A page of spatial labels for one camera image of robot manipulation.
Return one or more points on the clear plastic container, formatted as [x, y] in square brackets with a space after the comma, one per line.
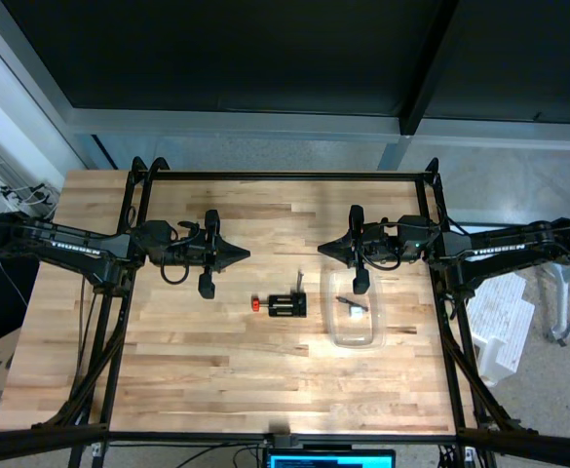
[357, 337]

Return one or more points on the white frame bracket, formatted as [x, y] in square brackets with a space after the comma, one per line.
[469, 454]
[96, 449]

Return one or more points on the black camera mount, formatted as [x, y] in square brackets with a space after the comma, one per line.
[280, 434]

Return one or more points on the white foam block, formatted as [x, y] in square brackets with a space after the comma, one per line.
[499, 317]

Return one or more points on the grey metal stand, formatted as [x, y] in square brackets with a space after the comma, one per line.
[561, 302]

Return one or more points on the black metal frame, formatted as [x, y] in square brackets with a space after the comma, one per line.
[275, 176]

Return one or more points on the black vise with orange knob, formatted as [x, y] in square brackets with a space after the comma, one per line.
[287, 306]

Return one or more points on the small white block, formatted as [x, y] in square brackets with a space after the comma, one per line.
[357, 314]

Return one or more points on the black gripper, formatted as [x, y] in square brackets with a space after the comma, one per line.
[357, 217]
[210, 219]

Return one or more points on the laptop screen with blue edge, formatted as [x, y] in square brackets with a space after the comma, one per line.
[328, 460]

